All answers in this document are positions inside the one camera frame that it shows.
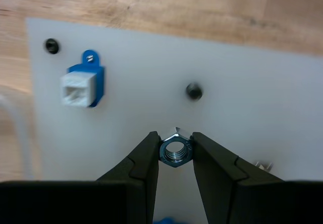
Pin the blue and black connector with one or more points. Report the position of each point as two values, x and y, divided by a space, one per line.
165 221

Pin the silver M12 hex nut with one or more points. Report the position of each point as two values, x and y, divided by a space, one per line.
176 134

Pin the black board corner screw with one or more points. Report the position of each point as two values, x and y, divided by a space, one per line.
51 45

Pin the white board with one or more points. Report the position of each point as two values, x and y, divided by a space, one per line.
227 82

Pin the black M12 threaded stud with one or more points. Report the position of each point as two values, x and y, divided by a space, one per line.
194 90

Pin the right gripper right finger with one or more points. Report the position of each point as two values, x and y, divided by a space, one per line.
239 198

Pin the blue and white network socket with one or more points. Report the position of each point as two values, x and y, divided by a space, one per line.
83 87

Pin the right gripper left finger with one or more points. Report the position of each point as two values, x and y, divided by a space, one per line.
113 198

